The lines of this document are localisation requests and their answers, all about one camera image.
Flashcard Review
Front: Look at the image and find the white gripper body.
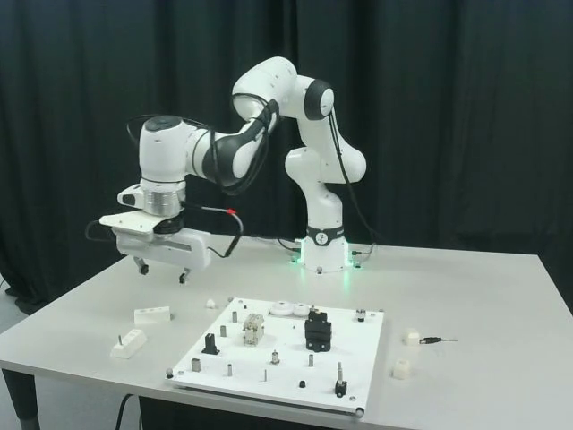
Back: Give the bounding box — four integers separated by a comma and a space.
115, 226, 212, 272

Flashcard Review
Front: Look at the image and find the white peg holder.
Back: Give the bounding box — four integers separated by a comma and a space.
133, 305, 172, 324
109, 328, 149, 359

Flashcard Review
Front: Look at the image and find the flat white mounting plate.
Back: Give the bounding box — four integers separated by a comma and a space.
98, 210, 162, 235

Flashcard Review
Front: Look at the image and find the beige connector block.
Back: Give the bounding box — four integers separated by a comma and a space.
242, 312, 263, 345

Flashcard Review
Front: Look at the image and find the white task board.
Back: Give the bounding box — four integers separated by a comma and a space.
166, 296, 387, 420

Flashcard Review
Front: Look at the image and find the black D-SUB plug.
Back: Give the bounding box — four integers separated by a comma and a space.
304, 307, 333, 354

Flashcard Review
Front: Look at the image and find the black table leg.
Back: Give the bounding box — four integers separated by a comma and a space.
0, 369, 37, 430

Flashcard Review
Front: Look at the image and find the black Ethernet plug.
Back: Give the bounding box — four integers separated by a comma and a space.
333, 361, 349, 396

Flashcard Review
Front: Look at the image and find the black curtain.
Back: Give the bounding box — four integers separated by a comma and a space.
0, 0, 573, 297

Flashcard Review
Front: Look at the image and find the silver flange ring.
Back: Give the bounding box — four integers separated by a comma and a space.
142, 186, 185, 215

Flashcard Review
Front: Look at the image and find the thin black rod on wire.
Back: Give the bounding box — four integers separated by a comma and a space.
183, 202, 245, 260

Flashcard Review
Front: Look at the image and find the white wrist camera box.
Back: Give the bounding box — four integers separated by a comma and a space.
117, 187, 147, 210

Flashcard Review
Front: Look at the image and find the black base cable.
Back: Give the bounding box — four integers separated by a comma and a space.
275, 236, 378, 263

